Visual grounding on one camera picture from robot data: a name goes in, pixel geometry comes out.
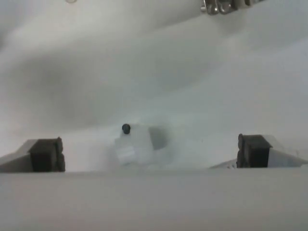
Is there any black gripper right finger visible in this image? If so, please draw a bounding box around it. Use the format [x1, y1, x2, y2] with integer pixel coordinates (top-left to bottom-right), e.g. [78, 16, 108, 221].
[208, 133, 308, 169]

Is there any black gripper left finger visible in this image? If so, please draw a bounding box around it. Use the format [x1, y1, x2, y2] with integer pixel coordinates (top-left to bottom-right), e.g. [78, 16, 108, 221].
[0, 136, 66, 173]

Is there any white small gear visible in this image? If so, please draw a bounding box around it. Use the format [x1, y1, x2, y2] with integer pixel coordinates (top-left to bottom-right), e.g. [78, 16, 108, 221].
[113, 123, 174, 169]

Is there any white task board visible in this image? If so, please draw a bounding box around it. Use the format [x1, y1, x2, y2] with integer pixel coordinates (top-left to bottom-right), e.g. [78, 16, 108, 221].
[0, 0, 308, 173]

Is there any beige waterproof plug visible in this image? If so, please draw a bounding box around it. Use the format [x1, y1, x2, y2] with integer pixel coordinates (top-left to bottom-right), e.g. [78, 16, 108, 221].
[200, 0, 263, 16]

